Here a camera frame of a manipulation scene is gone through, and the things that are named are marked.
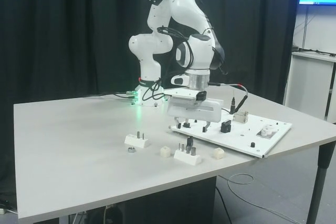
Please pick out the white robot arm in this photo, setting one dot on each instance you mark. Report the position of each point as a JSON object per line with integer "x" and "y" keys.
{"x": 183, "y": 11}

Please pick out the black curtain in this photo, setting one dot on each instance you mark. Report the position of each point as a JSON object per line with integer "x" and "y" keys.
{"x": 65, "y": 37}

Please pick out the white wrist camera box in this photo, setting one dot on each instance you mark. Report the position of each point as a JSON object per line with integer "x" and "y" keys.
{"x": 179, "y": 80}

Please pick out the metal bolt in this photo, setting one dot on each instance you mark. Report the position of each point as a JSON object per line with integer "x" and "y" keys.
{"x": 130, "y": 149}

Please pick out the white medium gear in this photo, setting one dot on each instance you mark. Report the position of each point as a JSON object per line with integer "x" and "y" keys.
{"x": 272, "y": 128}

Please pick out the white cabinet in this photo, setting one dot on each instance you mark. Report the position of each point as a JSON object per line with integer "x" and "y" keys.
{"x": 309, "y": 85}

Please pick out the flat white mounting plate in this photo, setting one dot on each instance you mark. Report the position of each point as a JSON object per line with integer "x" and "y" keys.
{"x": 181, "y": 94}

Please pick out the black box under table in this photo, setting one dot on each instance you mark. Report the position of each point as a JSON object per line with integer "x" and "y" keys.
{"x": 170, "y": 203}

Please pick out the white peg holder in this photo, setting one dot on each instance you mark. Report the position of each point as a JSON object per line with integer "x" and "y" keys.
{"x": 137, "y": 142}
{"x": 187, "y": 159}

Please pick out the white small gear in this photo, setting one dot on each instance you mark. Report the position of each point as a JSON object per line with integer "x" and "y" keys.
{"x": 264, "y": 132}

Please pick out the white cube plug holder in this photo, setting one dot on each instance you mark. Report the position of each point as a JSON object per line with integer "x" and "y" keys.
{"x": 218, "y": 153}
{"x": 165, "y": 152}

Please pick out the white task board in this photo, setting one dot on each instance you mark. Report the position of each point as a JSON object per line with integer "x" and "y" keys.
{"x": 236, "y": 137}

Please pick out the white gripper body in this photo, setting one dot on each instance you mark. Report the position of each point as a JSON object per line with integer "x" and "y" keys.
{"x": 194, "y": 111}

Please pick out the metal thick round peg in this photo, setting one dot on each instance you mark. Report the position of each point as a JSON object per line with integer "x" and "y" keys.
{"x": 194, "y": 152}

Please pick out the dark grey table leg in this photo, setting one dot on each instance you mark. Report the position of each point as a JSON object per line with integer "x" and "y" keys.
{"x": 319, "y": 182}

